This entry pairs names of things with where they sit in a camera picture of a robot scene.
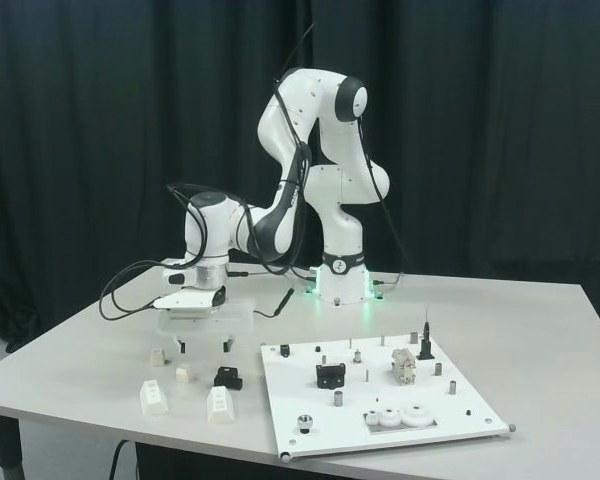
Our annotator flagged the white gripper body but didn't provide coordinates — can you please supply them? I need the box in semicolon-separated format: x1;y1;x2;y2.
155;298;256;337

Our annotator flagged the white peg holder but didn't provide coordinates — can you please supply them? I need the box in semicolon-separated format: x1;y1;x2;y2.
138;379;173;417
205;385;239;424

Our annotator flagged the black D-SUB plug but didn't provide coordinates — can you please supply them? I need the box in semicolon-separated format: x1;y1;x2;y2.
212;365;245;391

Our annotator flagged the white task board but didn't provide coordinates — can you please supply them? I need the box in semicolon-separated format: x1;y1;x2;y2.
259;327;518;460

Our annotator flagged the black waterproof plug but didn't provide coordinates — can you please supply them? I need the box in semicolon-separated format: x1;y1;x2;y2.
416;306;436;361

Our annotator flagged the white large gear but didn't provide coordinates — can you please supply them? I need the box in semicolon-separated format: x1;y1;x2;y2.
400;404;434;428

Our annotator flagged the black table leg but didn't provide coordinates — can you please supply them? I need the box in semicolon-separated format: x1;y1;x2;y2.
0;410;20;480

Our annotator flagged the black curtain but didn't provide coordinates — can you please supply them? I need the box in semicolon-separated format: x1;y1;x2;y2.
0;0;600;354

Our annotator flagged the silver wrist ring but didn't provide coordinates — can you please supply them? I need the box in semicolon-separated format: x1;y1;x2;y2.
188;264;230;291

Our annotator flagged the black looped camera cable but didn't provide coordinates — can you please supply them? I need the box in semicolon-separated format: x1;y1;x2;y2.
98;257;191;322

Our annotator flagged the black dangling cable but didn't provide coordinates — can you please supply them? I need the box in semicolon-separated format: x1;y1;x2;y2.
112;438;133;480

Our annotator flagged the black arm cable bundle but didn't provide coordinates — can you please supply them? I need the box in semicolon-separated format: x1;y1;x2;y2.
165;0;327;277

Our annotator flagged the black hanging arm cable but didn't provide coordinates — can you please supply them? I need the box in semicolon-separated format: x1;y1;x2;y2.
355;114;407;277

